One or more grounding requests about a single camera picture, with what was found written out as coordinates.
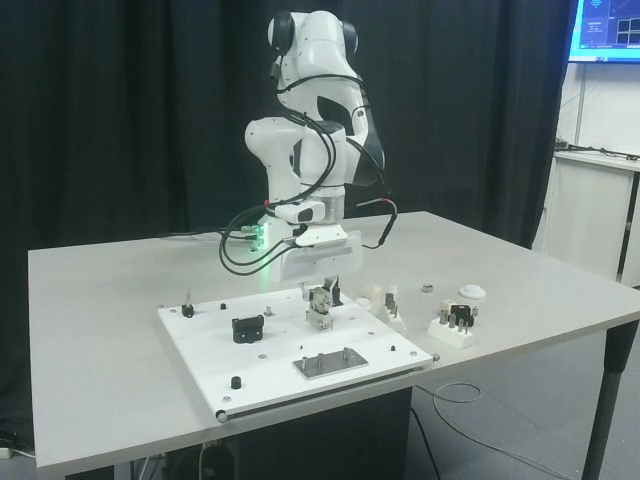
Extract black floor cable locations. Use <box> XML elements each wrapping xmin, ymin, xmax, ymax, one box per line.
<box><xmin>409</xmin><ymin>407</ymin><xmax>439</xmax><ymax>480</ymax></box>

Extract black cables on cabinet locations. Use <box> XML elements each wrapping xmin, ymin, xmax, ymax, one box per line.
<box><xmin>553</xmin><ymin>141</ymin><xmax>640</xmax><ymax>162</ymax></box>

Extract cream hollow square holder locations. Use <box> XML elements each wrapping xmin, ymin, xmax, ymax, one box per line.
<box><xmin>355</xmin><ymin>283</ymin><xmax>384</xmax><ymax>307</ymax></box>

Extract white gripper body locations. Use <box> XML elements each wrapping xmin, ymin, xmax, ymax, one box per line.
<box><xmin>278</xmin><ymin>230</ymin><xmax>365</xmax><ymax>285</ymax></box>

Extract blue screen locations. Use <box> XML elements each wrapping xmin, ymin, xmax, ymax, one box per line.
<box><xmin>567</xmin><ymin>0</ymin><xmax>640</xmax><ymax>65</ymax></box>

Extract white task board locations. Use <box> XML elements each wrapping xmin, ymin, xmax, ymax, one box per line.
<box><xmin>157</xmin><ymin>282</ymin><xmax>442</xmax><ymax>423</ymax></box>

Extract grey waterproof plug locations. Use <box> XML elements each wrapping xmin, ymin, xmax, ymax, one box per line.
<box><xmin>306</xmin><ymin>286</ymin><xmax>333</xmax><ymax>317</ymax></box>

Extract black base cable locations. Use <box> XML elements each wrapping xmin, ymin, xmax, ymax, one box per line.
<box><xmin>167</xmin><ymin>225</ymin><xmax>261</xmax><ymax>251</ymax></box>

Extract black box under table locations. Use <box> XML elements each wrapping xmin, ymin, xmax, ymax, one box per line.
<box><xmin>222</xmin><ymin>387</ymin><xmax>414</xmax><ymax>480</ymax></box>

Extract grey floor cable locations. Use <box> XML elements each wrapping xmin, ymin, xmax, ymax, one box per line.
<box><xmin>432</xmin><ymin>382</ymin><xmax>640</xmax><ymax>480</ymax></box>

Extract white cabinet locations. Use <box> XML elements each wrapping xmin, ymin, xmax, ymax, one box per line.
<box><xmin>531</xmin><ymin>148</ymin><xmax>640</xmax><ymax>290</ymax></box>

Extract white peg holder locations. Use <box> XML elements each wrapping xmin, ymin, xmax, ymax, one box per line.
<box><xmin>427</xmin><ymin>319</ymin><xmax>479</xmax><ymax>351</ymax></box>
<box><xmin>372</xmin><ymin>298</ymin><xmax>407</xmax><ymax>331</ymax></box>

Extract black curtain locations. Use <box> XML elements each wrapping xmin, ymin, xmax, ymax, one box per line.
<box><xmin>0</xmin><ymin>0</ymin><xmax>574</xmax><ymax>441</ymax></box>

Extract dark grey table leg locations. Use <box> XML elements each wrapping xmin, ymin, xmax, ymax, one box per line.
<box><xmin>583</xmin><ymin>319</ymin><xmax>634</xmax><ymax>480</ymax></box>

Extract white large gear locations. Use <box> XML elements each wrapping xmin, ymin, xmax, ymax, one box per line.
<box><xmin>458</xmin><ymin>282</ymin><xmax>489</xmax><ymax>302</ymax></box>

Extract silver wrist ring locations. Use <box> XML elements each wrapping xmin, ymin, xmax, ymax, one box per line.
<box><xmin>322</xmin><ymin>195</ymin><xmax>346</xmax><ymax>224</ymax></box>

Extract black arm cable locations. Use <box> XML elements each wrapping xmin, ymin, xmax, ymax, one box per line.
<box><xmin>217</xmin><ymin>54</ymin><xmax>381</xmax><ymax>281</ymax></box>

